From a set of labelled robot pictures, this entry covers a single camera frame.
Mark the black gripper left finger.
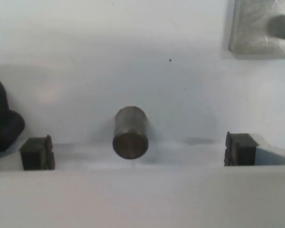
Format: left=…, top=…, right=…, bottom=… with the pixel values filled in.
left=0, top=134, right=56, bottom=171

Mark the metal round peg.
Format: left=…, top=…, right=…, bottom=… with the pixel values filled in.
left=112, top=105, right=149, bottom=161

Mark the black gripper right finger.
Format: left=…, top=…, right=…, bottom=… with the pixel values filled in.
left=224, top=132, right=285, bottom=167

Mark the white task board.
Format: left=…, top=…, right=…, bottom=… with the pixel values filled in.
left=0, top=0, right=285, bottom=171

